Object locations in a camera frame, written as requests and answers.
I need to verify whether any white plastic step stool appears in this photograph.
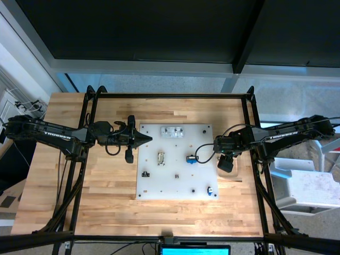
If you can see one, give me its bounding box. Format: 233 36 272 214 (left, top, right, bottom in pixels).
270 157 340 216

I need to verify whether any black aluminium frame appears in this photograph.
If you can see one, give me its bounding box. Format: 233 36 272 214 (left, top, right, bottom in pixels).
0 84 340 255

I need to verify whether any black braided cable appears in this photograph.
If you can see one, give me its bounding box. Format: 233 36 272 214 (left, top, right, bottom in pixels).
105 142 121 157

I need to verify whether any black camera cable loop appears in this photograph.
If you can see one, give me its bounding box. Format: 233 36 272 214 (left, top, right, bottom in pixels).
195 143 216 164

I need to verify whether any clear plastic tub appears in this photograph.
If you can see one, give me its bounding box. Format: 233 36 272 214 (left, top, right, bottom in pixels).
214 137 239 180

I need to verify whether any black floor case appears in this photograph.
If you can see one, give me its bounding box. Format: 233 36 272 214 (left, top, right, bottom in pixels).
0 138 37 191

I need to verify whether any black and white cable bundle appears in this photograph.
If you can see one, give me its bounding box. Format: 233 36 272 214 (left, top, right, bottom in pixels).
13 98 46 114

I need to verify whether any flat brown cardboard box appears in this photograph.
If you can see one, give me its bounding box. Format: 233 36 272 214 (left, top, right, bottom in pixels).
0 178 27 213

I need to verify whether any blue laptop screen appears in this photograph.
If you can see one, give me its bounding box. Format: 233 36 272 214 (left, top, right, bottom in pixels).
158 244 231 255

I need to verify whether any aluminium clamp block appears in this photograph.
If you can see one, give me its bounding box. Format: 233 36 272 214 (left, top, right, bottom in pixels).
160 126 184 139

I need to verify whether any white tube frame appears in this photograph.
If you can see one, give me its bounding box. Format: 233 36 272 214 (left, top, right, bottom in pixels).
305 137 340 171

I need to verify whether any white plastic board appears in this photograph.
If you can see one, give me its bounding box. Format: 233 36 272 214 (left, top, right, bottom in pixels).
135 123 220 200

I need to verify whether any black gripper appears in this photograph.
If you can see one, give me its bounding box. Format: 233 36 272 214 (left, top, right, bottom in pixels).
113 115 154 164
217 132 241 173

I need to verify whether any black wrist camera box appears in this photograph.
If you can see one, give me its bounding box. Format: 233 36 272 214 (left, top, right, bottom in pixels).
214 135 226 154

